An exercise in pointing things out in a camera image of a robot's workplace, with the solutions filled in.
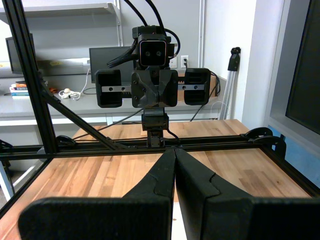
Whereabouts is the grey office desk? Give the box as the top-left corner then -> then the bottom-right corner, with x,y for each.
0,72 -> 228,126

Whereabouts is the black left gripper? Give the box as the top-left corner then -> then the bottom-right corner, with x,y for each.
95,67 -> 212,109

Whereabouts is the white wall shelf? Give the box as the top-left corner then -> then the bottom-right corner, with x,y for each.
0,2 -> 122,20

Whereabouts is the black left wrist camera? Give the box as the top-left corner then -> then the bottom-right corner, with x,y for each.
138,32 -> 168,68

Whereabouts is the black computer monitor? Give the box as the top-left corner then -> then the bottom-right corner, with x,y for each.
5,33 -> 35,75
89,46 -> 138,95

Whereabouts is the black and silver tripod stand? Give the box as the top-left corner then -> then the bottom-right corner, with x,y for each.
219,46 -> 242,121

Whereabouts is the small brown box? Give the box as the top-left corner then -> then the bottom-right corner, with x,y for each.
209,74 -> 221,98

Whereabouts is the coiled white cable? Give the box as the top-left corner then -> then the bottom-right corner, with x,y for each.
58,87 -> 90,101

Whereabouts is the small book stack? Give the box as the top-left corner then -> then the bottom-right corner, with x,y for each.
9,83 -> 30,99

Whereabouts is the thin black camera cable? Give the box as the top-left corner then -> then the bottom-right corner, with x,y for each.
144,0 -> 181,63

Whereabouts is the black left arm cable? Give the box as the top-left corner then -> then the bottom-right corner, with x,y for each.
106,44 -> 139,70

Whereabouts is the black aluminium table frame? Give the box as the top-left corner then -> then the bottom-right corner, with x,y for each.
0,0 -> 320,218

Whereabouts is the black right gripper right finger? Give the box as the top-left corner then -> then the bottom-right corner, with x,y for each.
175,148 -> 320,240

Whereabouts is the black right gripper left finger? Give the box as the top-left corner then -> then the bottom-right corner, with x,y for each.
18,147 -> 177,240

